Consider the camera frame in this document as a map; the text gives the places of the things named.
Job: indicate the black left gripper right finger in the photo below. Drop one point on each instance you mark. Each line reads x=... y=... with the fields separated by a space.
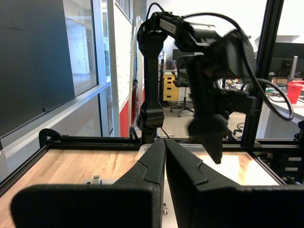
x=237 y=206

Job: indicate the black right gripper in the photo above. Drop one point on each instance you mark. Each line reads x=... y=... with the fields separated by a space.
x=209 y=126

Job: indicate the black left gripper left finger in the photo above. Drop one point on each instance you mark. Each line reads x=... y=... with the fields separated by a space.
x=95 y=206

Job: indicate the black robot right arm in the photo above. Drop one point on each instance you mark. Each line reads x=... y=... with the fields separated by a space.
x=152 y=78

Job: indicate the white and blue connector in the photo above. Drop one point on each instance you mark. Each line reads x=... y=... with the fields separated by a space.
x=96 y=178

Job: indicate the black controller box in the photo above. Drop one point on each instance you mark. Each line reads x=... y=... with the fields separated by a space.
x=273 y=164

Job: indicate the white task board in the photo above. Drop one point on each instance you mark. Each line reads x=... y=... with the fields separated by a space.
x=169 y=222

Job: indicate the clear plastic tub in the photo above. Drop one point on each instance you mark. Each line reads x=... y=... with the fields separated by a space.
x=145 y=152

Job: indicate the silver machine screw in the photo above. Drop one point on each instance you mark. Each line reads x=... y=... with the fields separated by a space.
x=165 y=209

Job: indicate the yellow drawer cabinet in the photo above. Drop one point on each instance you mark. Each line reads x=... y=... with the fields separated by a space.
x=169 y=88

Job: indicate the grey office chair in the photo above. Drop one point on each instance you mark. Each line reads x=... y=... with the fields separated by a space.
x=183 y=71

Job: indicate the red panel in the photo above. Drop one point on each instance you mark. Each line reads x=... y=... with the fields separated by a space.
x=124 y=118

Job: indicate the white desk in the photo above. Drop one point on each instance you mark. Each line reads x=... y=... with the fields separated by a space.
x=300 y=111

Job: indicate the red plastic bin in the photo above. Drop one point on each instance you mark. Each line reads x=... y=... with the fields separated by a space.
x=295 y=92

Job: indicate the black computer monitor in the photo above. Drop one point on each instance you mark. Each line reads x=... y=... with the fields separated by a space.
x=282 y=54
x=177 y=53

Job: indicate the white partition panel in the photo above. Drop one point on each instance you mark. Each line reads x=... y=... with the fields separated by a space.
x=121 y=59

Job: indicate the grey window mullion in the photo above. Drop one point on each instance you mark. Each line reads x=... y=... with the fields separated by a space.
x=101 y=47

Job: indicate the grey window sill rail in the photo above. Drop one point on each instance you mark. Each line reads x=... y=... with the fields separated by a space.
x=59 y=111

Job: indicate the black frame post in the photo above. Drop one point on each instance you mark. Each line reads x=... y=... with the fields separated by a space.
x=268 y=23

